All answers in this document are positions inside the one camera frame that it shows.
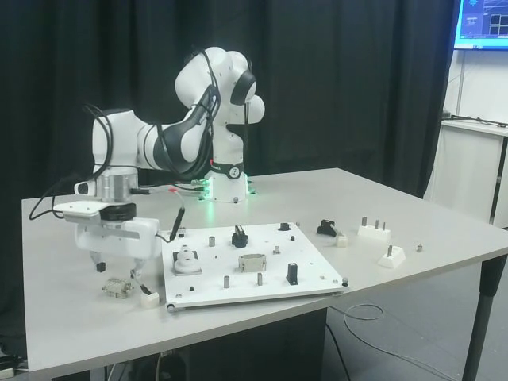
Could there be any flat white mounting plate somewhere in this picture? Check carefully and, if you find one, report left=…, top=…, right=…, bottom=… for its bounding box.
left=53, top=199, right=111, bottom=224

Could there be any blue screen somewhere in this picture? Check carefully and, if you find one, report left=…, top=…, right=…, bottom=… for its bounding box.
left=454, top=0, right=508, bottom=51

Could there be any dark table leg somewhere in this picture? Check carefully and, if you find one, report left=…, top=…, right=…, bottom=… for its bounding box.
left=463, top=253, right=508, bottom=381

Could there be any silver wrist ring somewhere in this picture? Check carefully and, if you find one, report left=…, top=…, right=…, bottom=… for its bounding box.
left=97, top=170, right=135, bottom=206

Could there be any white three-hole peg holder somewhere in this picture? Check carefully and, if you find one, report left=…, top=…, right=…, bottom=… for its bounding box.
left=377, top=248, right=406, bottom=268

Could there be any white cabinet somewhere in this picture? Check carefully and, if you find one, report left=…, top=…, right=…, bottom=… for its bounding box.
left=422, top=117, right=508, bottom=229

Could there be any black D-SUB plug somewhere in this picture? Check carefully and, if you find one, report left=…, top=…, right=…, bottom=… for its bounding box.
left=316, top=218, right=338, bottom=237

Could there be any white task board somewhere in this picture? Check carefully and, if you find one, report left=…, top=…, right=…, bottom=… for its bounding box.
left=160, top=221, right=351, bottom=314

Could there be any grey floor cable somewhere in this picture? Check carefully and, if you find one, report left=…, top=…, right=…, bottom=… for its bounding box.
left=325, top=303, right=402, bottom=381

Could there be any small grey waterproof plug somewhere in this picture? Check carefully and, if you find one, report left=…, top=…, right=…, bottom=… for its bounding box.
left=101, top=277, right=127, bottom=297

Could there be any black curtain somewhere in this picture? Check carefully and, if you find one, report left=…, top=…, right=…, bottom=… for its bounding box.
left=0, top=0, right=464, bottom=350

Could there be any white stepped peg holder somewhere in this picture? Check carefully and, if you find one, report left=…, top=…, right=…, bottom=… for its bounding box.
left=356, top=224, right=391, bottom=242

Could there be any large white gear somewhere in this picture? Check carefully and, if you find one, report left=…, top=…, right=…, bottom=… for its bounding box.
left=174, top=256, right=200, bottom=276

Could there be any black forearm cable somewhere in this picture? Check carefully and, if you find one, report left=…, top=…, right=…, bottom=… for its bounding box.
left=81, top=46, right=223, bottom=179

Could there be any small white camera box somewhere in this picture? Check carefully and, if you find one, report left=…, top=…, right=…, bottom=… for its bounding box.
left=73, top=179, right=99, bottom=197

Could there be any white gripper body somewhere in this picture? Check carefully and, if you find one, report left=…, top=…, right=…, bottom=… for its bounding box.
left=73, top=217, right=162, bottom=261

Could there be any thin black rod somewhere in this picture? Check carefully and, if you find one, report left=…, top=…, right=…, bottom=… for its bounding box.
left=169, top=201, right=187, bottom=242

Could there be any black looped gripper cable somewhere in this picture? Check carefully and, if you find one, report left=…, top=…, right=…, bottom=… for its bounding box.
left=29, top=174, right=100, bottom=221

